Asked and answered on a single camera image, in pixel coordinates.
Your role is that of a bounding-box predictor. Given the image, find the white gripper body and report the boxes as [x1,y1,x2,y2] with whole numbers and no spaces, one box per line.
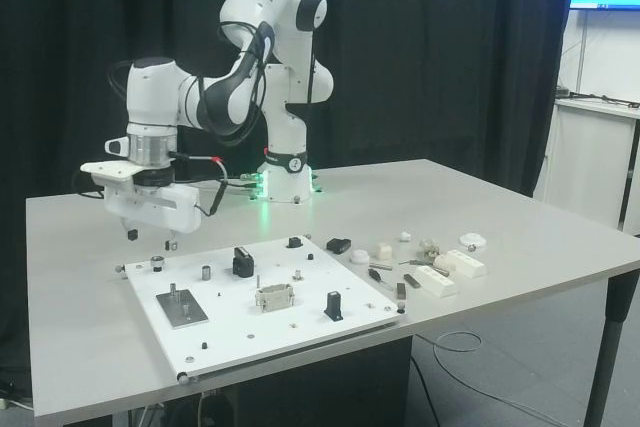
[103,181,204,235]

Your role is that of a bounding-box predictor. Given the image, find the flat white mounting plate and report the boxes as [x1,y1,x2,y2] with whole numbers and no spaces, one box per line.
[81,160,147,187]

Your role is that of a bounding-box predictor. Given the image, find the black D-SUB plug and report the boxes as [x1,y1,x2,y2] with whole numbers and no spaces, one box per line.
[231,245,257,282]

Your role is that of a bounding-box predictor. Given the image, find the white task board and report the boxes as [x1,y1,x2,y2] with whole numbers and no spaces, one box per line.
[121,233,409,384]

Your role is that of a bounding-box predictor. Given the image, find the small black and metal plug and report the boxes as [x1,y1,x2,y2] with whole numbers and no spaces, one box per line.
[368,268,395,292]

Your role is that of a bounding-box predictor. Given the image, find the crumpled clear foil wrap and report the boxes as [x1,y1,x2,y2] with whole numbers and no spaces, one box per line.
[418,237,444,259]

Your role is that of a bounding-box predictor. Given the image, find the white holder with square holes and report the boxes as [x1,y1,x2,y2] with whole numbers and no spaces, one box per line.
[413,264,459,299]
[446,248,489,280]

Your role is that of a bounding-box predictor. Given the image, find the black curtain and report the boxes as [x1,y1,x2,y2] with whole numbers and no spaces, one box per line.
[0,0,584,248]

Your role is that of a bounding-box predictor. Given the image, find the white large gear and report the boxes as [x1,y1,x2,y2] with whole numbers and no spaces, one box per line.
[458,231,489,252]

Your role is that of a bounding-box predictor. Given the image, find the white cabinet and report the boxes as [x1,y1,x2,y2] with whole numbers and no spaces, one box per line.
[532,94,640,238]

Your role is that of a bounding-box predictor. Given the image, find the black table leg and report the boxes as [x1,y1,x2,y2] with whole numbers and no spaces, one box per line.
[587,274,636,427]

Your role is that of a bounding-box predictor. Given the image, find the thin black rod on wire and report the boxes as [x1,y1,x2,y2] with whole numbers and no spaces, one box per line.
[168,149,230,218]

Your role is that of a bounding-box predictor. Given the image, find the silver wrist ring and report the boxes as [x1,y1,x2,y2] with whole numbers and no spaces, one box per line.
[125,132,175,168]

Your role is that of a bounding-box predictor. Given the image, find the white camera box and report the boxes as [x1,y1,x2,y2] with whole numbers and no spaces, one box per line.
[103,135,129,157]

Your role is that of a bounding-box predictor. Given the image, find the grey floor cable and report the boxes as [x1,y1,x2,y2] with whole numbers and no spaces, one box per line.
[432,330,640,401]

